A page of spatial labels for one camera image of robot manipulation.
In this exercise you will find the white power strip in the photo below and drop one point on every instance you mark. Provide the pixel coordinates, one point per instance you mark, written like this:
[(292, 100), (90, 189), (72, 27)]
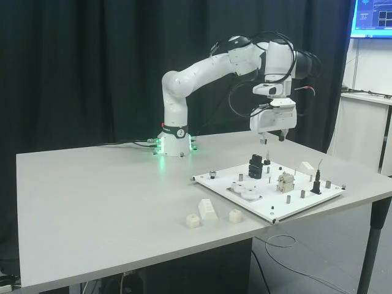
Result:
[(7, 283)]

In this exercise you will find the blue screen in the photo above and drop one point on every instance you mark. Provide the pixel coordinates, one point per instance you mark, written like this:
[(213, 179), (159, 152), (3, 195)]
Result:
[(372, 18)]

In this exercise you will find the black D-SUB plug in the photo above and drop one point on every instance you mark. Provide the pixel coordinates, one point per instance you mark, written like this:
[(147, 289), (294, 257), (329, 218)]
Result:
[(255, 168)]

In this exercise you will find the white medium gear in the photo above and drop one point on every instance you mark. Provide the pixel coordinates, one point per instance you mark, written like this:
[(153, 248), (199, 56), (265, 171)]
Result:
[(235, 187)]

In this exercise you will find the black bolt with rod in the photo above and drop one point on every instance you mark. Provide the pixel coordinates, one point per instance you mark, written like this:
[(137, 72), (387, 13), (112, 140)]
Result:
[(267, 160)]

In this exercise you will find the white small cube holder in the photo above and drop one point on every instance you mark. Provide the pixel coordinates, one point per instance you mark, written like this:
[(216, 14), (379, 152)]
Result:
[(193, 220), (236, 215)]

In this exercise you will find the white large gear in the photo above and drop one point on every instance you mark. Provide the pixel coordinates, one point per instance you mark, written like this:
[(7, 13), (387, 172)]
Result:
[(249, 193)]

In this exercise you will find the metal Ethernet plug block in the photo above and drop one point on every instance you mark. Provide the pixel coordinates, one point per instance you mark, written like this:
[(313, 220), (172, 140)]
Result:
[(284, 183)]

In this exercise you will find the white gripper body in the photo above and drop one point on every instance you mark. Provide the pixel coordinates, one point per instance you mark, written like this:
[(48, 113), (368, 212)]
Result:
[(272, 119)]

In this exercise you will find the white wedge holder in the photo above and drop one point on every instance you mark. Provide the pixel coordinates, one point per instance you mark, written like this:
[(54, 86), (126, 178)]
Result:
[(207, 209), (307, 167)]

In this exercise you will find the black table leg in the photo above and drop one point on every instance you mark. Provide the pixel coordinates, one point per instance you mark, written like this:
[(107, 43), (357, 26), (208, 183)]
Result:
[(374, 245)]

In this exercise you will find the white task board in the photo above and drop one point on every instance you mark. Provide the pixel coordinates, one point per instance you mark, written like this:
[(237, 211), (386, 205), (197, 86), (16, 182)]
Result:
[(266, 208)]

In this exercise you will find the metal BNC plug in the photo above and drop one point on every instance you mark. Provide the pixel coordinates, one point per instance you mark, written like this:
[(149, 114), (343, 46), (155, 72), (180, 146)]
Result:
[(212, 174)]

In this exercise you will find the black curtains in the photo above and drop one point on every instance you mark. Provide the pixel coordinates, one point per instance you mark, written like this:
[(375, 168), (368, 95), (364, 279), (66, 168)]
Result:
[(92, 76)]

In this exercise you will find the black waterproof plug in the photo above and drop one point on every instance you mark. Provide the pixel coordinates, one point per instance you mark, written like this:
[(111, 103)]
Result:
[(316, 183)]

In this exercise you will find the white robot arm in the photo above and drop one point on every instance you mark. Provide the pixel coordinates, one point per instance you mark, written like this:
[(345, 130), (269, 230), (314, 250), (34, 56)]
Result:
[(196, 72)]

